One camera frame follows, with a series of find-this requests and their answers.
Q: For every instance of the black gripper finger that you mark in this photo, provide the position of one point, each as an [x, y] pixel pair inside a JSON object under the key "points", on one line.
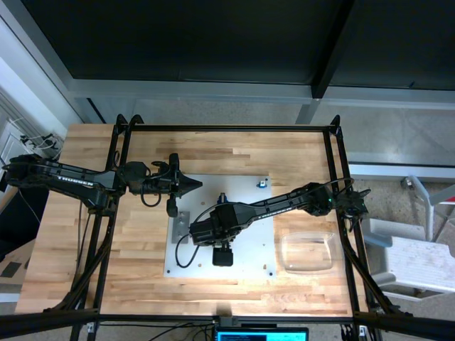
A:
{"points": [[186, 188], [186, 180]]}

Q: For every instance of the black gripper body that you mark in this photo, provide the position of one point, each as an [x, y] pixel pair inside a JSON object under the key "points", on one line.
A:
{"points": [[174, 184], [223, 257]]}

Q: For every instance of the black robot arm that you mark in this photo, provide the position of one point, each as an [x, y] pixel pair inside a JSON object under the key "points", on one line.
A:
{"points": [[71, 177], [277, 206]]}

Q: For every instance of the small blue white connector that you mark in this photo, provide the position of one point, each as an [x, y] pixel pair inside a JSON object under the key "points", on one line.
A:
{"points": [[262, 184]]}

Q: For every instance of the white board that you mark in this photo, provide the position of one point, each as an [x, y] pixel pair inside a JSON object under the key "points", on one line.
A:
{"points": [[249, 255]]}

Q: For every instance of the flat aluminium plate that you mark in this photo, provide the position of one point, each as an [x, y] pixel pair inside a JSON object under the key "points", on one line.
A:
{"points": [[179, 231]]}

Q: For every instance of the clear plastic tub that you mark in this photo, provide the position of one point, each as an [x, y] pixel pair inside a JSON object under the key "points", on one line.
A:
{"points": [[307, 255]]}

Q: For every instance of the screen with blue edge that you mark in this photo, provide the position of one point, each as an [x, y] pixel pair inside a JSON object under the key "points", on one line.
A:
{"points": [[259, 335]]}

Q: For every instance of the brown cardboard sheet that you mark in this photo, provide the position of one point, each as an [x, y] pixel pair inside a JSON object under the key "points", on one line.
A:
{"points": [[14, 254]]}

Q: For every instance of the white metal step stool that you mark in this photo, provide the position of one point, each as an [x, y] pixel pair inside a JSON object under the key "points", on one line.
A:
{"points": [[416, 259]]}

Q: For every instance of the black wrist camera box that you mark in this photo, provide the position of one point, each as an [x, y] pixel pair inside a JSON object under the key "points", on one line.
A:
{"points": [[200, 232]]}

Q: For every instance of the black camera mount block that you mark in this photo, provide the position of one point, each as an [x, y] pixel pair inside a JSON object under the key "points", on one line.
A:
{"points": [[227, 320]]}

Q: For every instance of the black table frame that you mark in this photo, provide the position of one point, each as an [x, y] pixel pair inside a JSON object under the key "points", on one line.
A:
{"points": [[227, 128]]}

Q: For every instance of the grey metal wall rail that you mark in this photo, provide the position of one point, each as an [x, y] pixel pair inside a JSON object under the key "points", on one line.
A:
{"points": [[213, 90]]}

